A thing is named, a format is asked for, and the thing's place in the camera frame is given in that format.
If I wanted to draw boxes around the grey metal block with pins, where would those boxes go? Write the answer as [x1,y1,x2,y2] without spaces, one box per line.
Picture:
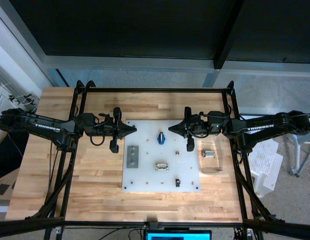
[125,144,140,169]

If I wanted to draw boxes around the beige connector hub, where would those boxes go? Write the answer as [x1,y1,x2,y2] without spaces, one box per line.
[154,162,169,173]

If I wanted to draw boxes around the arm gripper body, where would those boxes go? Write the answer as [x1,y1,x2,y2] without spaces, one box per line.
[182,106,209,153]
[103,106,124,154]

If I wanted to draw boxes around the blue round plug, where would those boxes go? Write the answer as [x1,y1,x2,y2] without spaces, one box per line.
[156,131,166,146]

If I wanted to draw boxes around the white mounting board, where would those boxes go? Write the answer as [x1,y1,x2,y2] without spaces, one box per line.
[122,119,202,193]

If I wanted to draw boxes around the grey metal stand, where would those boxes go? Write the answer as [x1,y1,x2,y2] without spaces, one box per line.
[287,132,310,178]

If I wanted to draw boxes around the brown cardboard box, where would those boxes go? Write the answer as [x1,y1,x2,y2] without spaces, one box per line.
[0,167,20,213]

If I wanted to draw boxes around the screen with blue edge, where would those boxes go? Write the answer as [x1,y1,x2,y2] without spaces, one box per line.
[144,229,212,240]

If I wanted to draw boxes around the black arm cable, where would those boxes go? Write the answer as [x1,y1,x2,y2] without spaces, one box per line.
[189,112,211,139]
[89,112,113,147]

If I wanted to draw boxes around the black metal frame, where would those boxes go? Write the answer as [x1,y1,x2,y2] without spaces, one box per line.
[0,79,310,240]

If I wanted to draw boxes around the clear plastic tub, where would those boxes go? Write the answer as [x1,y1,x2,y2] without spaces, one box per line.
[198,136,224,175]

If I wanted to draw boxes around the small black camera box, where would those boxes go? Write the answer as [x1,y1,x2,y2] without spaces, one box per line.
[144,217,162,230]

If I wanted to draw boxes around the white foam block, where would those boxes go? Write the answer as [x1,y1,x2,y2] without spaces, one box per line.
[247,138,283,198]

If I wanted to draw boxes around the plugs with white cables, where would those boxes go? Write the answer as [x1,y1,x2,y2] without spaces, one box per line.
[8,93,37,106]

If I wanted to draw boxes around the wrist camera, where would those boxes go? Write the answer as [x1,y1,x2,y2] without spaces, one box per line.
[190,118,207,138]
[101,117,115,136]

